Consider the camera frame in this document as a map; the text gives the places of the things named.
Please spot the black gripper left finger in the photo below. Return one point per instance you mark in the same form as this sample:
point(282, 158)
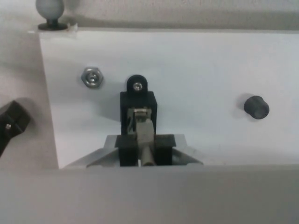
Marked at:
point(127, 151)

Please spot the grey ball knob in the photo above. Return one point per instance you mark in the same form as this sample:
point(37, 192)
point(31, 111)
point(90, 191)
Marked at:
point(50, 10)

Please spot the white task board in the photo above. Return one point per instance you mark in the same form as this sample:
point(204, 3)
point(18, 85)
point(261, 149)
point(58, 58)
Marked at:
point(198, 58)

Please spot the black D-SUB plug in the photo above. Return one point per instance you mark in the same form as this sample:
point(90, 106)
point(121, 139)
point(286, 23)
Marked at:
point(14, 121)

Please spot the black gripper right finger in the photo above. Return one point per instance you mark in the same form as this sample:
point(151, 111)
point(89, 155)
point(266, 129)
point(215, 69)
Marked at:
point(164, 151)

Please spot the grey Ethernet plug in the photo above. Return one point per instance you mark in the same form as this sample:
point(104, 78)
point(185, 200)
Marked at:
point(146, 140)

